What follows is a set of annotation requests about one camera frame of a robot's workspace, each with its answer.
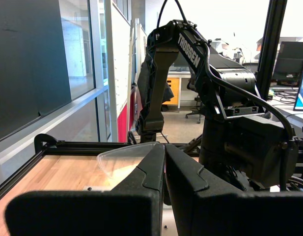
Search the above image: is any white desk with hutch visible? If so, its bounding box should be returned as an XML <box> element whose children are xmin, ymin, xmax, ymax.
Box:
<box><xmin>167</xmin><ymin>70</ymin><xmax>200</xmax><ymax>109</ymax></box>

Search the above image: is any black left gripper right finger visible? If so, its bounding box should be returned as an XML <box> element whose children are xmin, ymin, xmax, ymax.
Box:
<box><xmin>165</xmin><ymin>144</ymin><xmax>303</xmax><ymax>236</ymax></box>

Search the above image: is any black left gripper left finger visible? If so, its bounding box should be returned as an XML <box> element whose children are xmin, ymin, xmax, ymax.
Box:
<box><xmin>4</xmin><ymin>143</ymin><xmax>166</xmax><ymax>236</ymax></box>

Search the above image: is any white partition panel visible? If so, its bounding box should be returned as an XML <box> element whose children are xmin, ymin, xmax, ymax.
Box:
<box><xmin>105</xmin><ymin>0</ymin><xmax>133</xmax><ymax>143</ymax></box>

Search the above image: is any orange drawer cabinet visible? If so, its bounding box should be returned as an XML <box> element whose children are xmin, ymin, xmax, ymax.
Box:
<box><xmin>165</xmin><ymin>77</ymin><xmax>181</xmax><ymax>106</ymax></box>

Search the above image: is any large black monitor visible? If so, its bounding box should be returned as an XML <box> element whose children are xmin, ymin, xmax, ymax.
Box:
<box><xmin>271</xmin><ymin>41</ymin><xmax>303</xmax><ymax>82</ymax></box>

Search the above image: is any red panel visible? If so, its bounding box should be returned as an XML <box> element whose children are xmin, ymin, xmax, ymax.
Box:
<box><xmin>116</xmin><ymin>89</ymin><xmax>137</xmax><ymax>143</ymax></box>

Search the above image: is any clear plastic tub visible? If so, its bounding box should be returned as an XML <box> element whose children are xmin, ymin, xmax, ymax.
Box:
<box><xmin>96</xmin><ymin>141</ymin><xmax>165</xmax><ymax>184</ymax></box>

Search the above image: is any black aluminium frame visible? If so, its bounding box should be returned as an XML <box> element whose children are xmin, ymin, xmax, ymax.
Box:
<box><xmin>0</xmin><ymin>0</ymin><xmax>303</xmax><ymax>205</ymax></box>

